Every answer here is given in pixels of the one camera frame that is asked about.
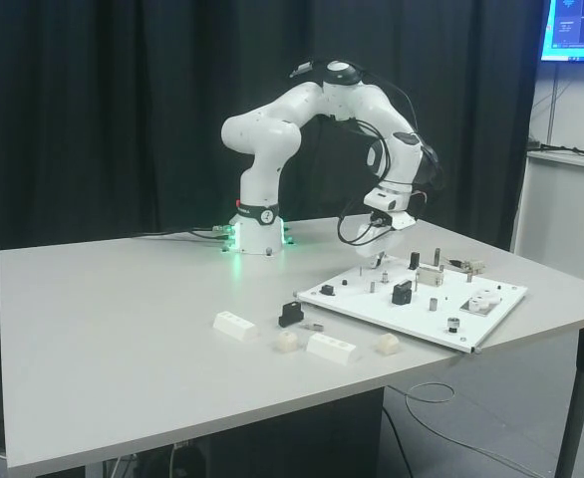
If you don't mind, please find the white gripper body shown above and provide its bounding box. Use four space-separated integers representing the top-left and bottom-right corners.
355 210 418 261

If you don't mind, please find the white peg holder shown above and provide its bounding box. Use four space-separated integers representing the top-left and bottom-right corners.
212 311 261 343
305 333 362 365

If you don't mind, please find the white task board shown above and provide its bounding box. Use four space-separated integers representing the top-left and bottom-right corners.
294 253 528 356

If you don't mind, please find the small white holder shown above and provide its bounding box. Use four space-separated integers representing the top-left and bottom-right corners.
274 332 301 354
374 332 401 356

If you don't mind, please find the grey Ethernet plug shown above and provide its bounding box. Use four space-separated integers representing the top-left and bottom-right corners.
447 256 483 273

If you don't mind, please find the black D-SUB plug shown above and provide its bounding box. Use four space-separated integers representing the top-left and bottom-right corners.
277 301 306 329

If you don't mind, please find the white cabinet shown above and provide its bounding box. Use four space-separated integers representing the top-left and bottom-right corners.
510 148 584 288

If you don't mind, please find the black table leg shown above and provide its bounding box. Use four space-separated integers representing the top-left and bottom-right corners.
555 323 584 478

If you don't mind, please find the black curtain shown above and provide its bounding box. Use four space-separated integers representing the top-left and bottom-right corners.
0 0 542 434

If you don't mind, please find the blue screen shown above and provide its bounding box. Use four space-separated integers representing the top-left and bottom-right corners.
540 0 584 64

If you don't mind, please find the black looped cable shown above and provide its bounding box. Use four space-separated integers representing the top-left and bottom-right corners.
336 186 378 246

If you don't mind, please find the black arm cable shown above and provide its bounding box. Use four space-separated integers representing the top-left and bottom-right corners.
354 64 446 193

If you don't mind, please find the grey floor cable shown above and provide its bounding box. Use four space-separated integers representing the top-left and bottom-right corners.
404 381 472 449

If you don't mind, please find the black foot cable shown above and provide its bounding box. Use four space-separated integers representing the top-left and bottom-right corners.
140 226 233 241

